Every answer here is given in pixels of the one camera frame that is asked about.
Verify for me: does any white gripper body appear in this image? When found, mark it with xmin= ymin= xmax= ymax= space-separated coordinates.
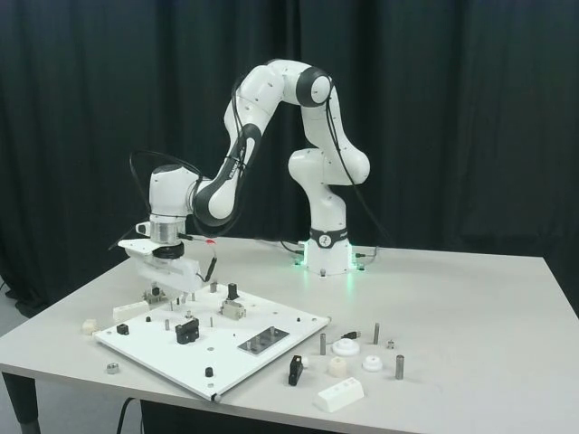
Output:
xmin=128 ymin=250 xmax=214 ymax=291

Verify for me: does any cream round holder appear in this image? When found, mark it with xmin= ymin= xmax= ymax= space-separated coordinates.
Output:
xmin=326 ymin=356 xmax=352 ymax=378

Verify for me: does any white holder with holes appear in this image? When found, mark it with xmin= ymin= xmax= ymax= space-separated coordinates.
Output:
xmin=111 ymin=301 xmax=151 ymax=322
xmin=314 ymin=378 xmax=365 ymax=413

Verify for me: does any white task board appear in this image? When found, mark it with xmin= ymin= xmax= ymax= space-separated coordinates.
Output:
xmin=92 ymin=278 xmax=330 ymax=402

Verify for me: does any white large gear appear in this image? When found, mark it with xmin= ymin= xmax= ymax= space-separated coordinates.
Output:
xmin=331 ymin=341 xmax=359 ymax=359

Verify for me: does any dark table leg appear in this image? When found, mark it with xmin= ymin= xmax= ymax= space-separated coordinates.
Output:
xmin=11 ymin=373 xmax=38 ymax=434

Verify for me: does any black curtain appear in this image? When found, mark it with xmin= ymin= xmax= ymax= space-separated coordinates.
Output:
xmin=0 ymin=0 xmax=579 ymax=338

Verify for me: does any thin black rod on wire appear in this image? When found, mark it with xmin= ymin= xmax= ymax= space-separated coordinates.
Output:
xmin=178 ymin=232 xmax=219 ymax=280

